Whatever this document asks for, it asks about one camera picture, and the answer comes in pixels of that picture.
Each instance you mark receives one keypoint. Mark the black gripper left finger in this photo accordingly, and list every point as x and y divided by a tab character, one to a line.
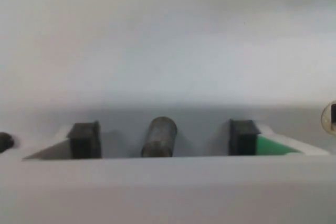
84	142

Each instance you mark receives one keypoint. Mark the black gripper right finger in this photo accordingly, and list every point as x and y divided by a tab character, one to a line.
242	140

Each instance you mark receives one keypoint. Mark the metal round peg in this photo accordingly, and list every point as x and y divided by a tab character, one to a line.
158	140

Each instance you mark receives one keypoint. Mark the white task board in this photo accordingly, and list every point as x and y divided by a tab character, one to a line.
168	51

